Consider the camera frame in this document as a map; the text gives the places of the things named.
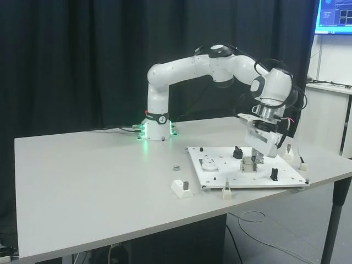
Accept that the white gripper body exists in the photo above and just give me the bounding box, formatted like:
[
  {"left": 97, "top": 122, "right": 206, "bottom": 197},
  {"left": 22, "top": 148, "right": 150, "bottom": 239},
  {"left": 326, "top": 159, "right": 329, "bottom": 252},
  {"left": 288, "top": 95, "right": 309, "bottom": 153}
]
[{"left": 243, "top": 128, "right": 286, "bottom": 159}]

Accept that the white three-hole peg holder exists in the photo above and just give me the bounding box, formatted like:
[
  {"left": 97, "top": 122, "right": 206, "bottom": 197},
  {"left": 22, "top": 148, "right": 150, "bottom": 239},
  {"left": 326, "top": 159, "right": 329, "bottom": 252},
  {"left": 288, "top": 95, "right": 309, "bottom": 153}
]
[{"left": 170, "top": 178, "right": 194, "bottom": 199}]

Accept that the white task board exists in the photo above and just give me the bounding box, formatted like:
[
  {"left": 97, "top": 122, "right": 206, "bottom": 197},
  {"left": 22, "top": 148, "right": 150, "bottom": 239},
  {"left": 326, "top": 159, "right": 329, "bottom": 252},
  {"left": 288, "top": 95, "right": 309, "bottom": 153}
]
[{"left": 184, "top": 145, "right": 311, "bottom": 191}]

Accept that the white cabinet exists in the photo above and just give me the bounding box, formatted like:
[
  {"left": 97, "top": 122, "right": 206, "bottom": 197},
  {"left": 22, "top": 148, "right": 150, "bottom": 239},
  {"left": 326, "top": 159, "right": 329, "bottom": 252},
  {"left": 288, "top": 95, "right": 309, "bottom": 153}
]
[{"left": 304, "top": 81, "right": 352, "bottom": 160}]

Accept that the black table leg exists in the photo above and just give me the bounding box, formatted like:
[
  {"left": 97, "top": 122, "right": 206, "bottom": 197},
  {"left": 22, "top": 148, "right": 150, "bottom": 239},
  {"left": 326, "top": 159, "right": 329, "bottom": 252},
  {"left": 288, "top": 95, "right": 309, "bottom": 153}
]
[{"left": 324, "top": 180, "right": 348, "bottom": 264}]

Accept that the blue screen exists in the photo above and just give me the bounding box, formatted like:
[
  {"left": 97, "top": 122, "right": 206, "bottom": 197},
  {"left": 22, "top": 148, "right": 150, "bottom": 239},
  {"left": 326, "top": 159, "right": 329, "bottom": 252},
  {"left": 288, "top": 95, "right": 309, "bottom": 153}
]
[{"left": 314, "top": 0, "right": 352, "bottom": 36}]

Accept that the black curtain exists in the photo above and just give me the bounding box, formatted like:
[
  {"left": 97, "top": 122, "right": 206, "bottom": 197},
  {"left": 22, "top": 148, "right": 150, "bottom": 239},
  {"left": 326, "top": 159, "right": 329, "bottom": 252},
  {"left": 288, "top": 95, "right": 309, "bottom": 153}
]
[{"left": 0, "top": 0, "right": 321, "bottom": 248}]

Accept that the white power strip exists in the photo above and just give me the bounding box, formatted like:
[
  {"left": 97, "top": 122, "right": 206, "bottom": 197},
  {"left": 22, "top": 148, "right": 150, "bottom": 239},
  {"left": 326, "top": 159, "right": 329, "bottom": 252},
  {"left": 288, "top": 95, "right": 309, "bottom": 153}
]
[{"left": 0, "top": 246, "right": 18, "bottom": 262}]

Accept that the grey floor cable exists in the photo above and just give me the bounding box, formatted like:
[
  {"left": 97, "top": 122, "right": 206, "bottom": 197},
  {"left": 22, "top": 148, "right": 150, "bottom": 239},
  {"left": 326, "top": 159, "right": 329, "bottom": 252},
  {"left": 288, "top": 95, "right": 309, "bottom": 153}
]
[{"left": 236, "top": 210, "right": 307, "bottom": 264}]

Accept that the black floor cable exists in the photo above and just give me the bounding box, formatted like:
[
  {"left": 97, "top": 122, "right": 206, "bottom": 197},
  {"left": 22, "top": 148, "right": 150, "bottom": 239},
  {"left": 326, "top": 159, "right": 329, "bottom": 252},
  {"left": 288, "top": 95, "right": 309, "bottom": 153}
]
[{"left": 224, "top": 224, "right": 250, "bottom": 264}]

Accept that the black base cable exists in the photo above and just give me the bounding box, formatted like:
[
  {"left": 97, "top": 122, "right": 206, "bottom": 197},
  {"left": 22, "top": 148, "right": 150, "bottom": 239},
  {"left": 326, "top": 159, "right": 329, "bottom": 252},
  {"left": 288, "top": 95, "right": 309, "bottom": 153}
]
[{"left": 89, "top": 124, "right": 144, "bottom": 134}]

